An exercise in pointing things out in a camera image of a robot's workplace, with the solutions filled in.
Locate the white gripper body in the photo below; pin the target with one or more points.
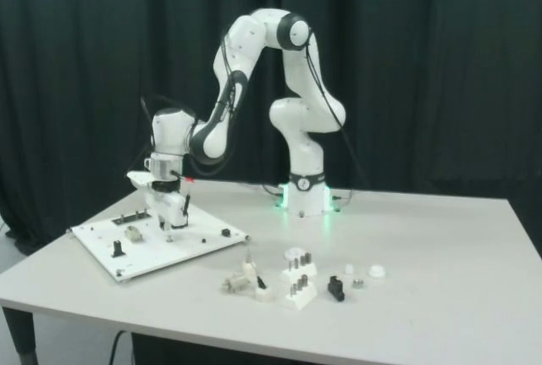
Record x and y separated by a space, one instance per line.
169 206

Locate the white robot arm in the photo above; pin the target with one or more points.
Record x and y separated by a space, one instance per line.
296 149

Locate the white task board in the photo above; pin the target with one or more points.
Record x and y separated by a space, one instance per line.
148 255

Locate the beige metal connector plug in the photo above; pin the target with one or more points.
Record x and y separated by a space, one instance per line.
235 284

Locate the white small holder with plug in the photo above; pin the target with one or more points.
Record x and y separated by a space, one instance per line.
249 271

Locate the black USB plug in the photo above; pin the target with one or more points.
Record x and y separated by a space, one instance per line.
261 282

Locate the white large gear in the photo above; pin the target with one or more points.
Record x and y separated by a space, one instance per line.
295 251

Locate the white holder square pegs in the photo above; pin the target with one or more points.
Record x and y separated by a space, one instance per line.
298 272

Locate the small metal round peg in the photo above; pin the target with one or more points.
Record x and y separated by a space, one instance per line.
291 290

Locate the large metal square peg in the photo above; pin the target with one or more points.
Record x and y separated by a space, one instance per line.
306 259

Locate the black curtain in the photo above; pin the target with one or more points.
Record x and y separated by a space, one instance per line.
84 85

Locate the white holder round pegs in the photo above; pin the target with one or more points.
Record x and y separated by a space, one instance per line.
298 300

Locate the black equipment box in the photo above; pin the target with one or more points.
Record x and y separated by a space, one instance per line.
254 352

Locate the black D-SUB plug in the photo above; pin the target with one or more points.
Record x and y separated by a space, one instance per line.
336 289

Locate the black table leg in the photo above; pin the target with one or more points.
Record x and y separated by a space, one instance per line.
19 339

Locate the white small gear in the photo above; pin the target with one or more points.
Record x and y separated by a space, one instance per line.
350 269

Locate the white medium gear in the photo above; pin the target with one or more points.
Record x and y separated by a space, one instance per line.
376 272

